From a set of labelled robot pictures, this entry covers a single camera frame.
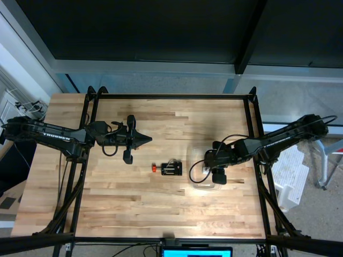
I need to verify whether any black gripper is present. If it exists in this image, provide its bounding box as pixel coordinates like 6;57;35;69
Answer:
204;141;236;185
102;115;153;164

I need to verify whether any white stepped foam packaging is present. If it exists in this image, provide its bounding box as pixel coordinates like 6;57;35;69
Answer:
270;146;310;214

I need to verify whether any brown cardboard box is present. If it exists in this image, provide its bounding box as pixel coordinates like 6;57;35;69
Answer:
0;179;27;215

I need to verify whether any grey metal stool frame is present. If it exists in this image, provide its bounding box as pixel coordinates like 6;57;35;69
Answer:
310;139;343;191

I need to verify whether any black clamp fixture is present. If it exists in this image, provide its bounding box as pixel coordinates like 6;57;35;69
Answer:
160;161;183;177

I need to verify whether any black table-level camera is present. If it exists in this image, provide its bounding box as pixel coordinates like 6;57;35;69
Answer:
160;232;179;246

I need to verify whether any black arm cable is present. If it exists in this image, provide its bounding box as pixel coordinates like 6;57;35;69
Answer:
101;125;120;157
189;133;251;184

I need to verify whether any black aluminium frame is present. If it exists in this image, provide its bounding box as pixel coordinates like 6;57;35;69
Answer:
0;85;343;257

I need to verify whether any thin frayed wire bundle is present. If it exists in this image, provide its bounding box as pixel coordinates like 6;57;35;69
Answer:
165;159;180;172

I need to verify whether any cable bundle with plugs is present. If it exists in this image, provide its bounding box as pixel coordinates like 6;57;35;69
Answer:
13;99;46;115

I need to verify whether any clear plastic tub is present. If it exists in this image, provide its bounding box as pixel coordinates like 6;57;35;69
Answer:
187;146;223;192

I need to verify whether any blue laptop screen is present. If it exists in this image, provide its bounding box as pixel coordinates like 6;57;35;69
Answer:
160;246;233;257

